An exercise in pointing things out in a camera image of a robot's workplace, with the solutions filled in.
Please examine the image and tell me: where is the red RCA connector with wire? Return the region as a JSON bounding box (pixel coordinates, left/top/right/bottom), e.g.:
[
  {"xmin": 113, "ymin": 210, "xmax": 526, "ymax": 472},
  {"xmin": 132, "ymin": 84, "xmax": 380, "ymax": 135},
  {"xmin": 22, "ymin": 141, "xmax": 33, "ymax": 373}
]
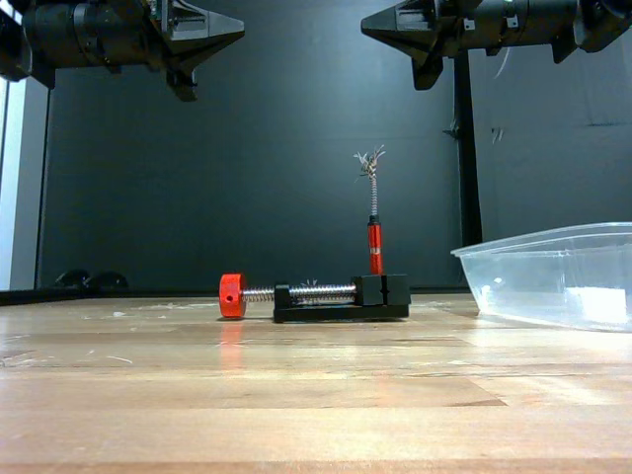
[{"xmin": 353, "ymin": 143, "xmax": 387, "ymax": 277}]

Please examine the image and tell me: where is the clear plastic container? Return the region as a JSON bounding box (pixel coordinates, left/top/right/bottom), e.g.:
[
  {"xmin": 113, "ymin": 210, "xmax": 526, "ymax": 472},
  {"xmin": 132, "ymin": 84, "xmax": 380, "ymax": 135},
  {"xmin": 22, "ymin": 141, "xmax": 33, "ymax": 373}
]
[{"xmin": 449, "ymin": 221, "xmax": 632, "ymax": 333}]

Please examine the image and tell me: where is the black clamp with red knob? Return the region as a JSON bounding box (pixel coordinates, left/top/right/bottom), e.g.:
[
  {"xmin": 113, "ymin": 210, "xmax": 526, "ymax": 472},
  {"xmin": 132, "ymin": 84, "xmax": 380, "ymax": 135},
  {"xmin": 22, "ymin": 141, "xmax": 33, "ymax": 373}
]
[{"xmin": 217, "ymin": 272, "xmax": 412, "ymax": 325}]

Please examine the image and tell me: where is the grey aluminium window frame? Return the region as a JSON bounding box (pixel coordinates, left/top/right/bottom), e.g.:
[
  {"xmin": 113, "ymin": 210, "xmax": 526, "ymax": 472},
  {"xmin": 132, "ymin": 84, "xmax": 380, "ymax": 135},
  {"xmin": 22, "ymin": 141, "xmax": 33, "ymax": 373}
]
[{"xmin": 0, "ymin": 78, "xmax": 50, "ymax": 292}]

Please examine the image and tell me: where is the black metal frame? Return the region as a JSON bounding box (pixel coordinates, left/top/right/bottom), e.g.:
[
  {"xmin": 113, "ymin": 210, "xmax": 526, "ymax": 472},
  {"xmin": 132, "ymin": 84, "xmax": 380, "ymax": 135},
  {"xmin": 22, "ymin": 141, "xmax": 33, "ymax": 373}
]
[{"xmin": 0, "ymin": 48, "xmax": 484, "ymax": 306}]

